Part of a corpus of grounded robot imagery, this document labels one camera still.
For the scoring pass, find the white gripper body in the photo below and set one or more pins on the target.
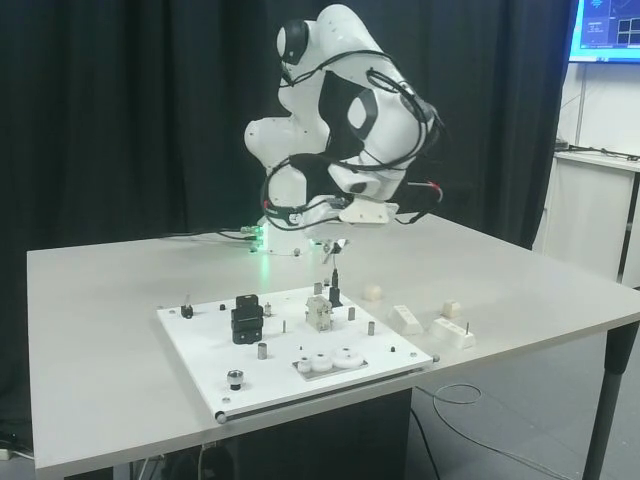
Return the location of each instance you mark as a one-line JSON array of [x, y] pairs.
[[325, 220]]

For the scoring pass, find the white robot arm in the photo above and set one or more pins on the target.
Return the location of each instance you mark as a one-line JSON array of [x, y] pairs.
[[385, 125]]

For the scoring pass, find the white peg holder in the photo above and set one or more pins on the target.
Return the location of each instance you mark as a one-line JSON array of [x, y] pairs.
[[405, 320], [452, 334]]

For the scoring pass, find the small white holder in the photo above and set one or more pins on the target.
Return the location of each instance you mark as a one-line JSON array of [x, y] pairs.
[[451, 308], [373, 292]]

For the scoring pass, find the white Ethernet plug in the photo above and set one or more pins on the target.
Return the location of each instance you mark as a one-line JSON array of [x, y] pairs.
[[319, 315]]

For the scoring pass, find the metal BNC plug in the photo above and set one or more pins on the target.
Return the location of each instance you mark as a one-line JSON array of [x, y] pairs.
[[269, 310]]

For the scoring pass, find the black D-SUB plug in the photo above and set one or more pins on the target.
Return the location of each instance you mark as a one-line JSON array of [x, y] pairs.
[[247, 320]]

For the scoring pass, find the white large gear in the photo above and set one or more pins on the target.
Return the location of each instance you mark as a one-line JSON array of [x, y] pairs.
[[346, 357]]

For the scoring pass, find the white medium gear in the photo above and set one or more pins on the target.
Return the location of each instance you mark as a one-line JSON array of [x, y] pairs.
[[320, 362]]

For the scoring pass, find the white small gear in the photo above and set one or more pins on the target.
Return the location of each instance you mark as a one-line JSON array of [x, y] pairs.
[[303, 365]]

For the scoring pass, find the white task board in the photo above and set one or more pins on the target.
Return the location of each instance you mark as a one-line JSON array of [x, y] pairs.
[[280, 370]]

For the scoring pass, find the small black plug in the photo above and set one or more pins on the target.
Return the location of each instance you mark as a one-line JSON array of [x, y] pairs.
[[187, 311]]

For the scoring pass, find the metal bolt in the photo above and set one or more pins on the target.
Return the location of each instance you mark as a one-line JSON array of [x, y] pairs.
[[235, 379]]

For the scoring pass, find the black curtain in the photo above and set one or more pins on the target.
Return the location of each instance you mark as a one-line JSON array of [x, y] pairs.
[[125, 125]]

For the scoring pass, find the white cabinet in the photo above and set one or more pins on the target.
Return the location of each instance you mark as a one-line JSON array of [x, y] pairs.
[[590, 215]]

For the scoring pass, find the dark table leg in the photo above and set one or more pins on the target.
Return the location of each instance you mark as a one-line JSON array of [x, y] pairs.
[[612, 380]]

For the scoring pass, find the blue screen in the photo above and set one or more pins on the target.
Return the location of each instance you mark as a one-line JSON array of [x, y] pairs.
[[607, 30]]

